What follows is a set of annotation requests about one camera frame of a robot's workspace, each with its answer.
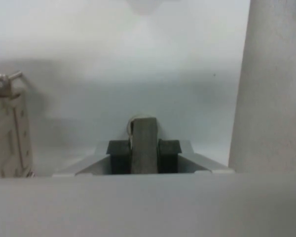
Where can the metal square peg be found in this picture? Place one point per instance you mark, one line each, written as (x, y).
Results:
(144, 148)

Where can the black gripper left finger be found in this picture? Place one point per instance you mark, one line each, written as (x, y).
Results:
(118, 158)

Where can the white task board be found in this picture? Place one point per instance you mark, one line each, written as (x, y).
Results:
(138, 74)

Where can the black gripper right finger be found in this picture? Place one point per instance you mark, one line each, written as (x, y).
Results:
(169, 158)

